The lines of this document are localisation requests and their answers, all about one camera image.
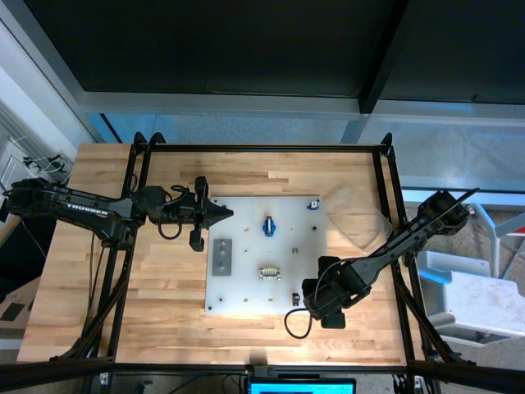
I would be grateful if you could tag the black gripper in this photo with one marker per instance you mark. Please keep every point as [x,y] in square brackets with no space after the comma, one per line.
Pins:
[200,205]
[330,295]

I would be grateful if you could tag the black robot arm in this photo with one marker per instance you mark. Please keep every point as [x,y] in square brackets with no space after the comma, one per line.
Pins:
[88,209]
[393,250]

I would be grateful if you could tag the silver metal bar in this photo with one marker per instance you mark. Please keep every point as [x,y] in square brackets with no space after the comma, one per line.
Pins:
[268,225]

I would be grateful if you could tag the blue bar clamp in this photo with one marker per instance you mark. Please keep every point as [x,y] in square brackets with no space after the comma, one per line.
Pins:
[268,235]

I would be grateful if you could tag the white taskboard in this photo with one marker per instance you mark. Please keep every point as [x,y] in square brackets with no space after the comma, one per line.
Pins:
[254,287]

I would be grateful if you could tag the black connector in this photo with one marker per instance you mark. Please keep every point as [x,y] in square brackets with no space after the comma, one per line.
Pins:
[295,300]

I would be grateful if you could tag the grey metal peg plate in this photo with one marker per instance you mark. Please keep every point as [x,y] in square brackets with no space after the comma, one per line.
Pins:
[216,256]

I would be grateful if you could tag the beige connector housing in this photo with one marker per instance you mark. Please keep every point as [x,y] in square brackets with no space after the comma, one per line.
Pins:
[270,274]

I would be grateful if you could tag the screen with blue edge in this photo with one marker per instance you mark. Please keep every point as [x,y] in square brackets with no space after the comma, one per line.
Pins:
[299,388]

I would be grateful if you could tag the clear plastic tub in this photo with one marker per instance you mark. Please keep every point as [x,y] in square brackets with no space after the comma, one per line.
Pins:
[357,217]

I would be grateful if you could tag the small blue holder white insert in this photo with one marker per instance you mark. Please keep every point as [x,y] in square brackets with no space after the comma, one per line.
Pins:
[313,204]

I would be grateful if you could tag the white step stool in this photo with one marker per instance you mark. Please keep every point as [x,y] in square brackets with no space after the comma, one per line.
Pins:
[476,295]

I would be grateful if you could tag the white metal stand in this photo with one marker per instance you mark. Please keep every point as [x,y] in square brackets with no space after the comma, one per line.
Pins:
[495,254]

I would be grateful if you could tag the cardboard box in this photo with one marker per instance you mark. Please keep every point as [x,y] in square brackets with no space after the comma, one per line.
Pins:
[24,293]

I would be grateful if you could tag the black metal frame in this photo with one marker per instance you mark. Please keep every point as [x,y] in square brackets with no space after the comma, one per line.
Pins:
[262,147]

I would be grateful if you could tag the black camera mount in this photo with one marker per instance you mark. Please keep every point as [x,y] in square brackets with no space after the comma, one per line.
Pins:
[262,371]

